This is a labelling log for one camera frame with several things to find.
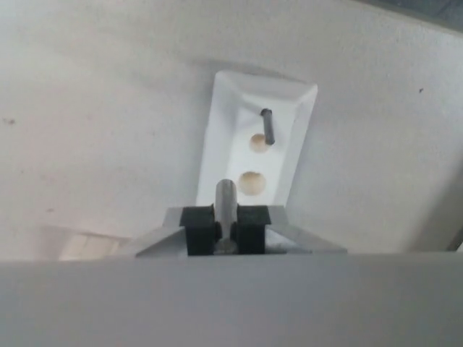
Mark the thin metal round peg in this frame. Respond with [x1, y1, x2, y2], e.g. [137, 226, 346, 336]
[259, 107, 276, 146]

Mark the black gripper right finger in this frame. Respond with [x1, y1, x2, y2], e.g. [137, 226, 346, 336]
[231, 204, 348, 256]

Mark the white peg holder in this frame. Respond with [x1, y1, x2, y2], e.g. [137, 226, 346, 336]
[195, 70, 319, 211]

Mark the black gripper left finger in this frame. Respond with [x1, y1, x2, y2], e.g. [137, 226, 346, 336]
[135, 205, 220, 258]

